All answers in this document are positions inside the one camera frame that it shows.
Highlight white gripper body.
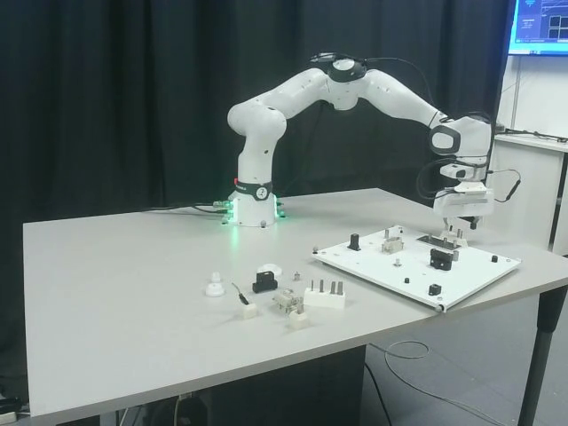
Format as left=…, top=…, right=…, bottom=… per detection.
left=433, top=189, right=495, bottom=219

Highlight long white peg holder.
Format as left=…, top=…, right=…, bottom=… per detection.
left=303, top=287, right=347, bottom=311

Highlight white cabinet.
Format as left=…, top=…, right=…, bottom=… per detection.
left=491, top=127, right=568, bottom=257

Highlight white task board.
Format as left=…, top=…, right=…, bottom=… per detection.
left=310, top=225, right=523, bottom=314

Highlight dark table leg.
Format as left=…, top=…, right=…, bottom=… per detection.
left=517, top=290, right=559, bottom=426

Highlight beige waterproof plug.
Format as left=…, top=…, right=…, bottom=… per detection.
left=272, top=288, right=305, bottom=314

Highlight black D-SUB plug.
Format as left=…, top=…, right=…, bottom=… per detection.
left=251, top=272, right=279, bottom=295

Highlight blue screen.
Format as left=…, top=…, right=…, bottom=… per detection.
left=507, top=0, right=568, bottom=57

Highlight black curtains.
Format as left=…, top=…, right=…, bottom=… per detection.
left=0, top=0, right=518, bottom=400

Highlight black looped gripper cable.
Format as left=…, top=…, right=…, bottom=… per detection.
left=415, top=158, right=450, bottom=209

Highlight black cables on cabinet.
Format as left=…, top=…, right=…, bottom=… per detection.
left=493, top=127, right=568, bottom=145

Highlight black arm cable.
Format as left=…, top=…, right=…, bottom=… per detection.
left=309, top=52, right=497, bottom=174

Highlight grey floor cable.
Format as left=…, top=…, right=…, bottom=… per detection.
left=383, top=340, right=521, bottom=423

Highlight black cables at arm foot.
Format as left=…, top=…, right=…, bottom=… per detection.
left=144, top=201, right=233, bottom=216

